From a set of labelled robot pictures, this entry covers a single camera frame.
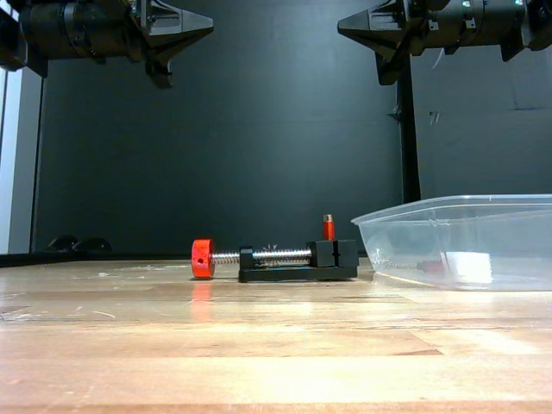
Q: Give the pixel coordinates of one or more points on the clear plastic container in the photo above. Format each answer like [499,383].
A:
[409,250]

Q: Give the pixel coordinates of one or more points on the black curved frame bracket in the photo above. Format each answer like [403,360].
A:
[93,245]
[64,244]

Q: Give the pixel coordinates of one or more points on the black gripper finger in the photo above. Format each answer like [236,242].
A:
[384,45]
[185,22]
[371,23]
[166,45]

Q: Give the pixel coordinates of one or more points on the black vise with red knob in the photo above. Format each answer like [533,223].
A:
[336,259]

